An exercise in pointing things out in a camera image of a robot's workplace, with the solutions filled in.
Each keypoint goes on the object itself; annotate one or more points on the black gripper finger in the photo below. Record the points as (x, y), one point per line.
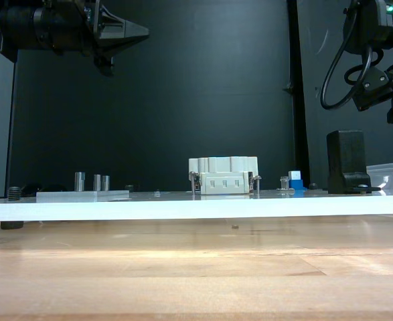
(116, 45)
(129, 30)

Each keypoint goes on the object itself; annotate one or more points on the short round steel bar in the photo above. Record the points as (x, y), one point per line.
(79, 182)
(106, 183)
(97, 183)

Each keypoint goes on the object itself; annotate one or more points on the grey metal bar plate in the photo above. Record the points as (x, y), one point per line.
(65, 196)

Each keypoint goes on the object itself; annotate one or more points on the white taskboard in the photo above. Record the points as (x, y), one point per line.
(196, 209)

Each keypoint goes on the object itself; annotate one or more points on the black socket screw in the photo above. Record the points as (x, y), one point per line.
(312, 186)
(128, 187)

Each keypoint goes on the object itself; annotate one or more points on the white square plug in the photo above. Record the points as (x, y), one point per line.
(293, 175)

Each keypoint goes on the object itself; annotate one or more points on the blue plastic holder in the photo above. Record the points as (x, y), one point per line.
(296, 186)

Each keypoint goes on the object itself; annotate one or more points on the clear plastic screw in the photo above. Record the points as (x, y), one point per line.
(284, 184)

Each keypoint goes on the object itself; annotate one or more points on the silver connector screw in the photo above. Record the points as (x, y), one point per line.
(193, 184)
(257, 184)

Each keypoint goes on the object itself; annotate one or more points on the beige connector housing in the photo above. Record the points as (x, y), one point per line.
(223, 182)

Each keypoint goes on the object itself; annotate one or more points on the black threaded set screw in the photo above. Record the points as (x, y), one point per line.
(14, 194)

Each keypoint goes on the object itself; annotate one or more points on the black rubber board foot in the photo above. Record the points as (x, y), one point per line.
(11, 225)

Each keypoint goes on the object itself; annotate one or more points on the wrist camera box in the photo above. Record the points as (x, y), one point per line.
(373, 83)

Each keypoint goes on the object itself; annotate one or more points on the black plastic block bracket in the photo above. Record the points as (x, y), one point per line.
(345, 160)

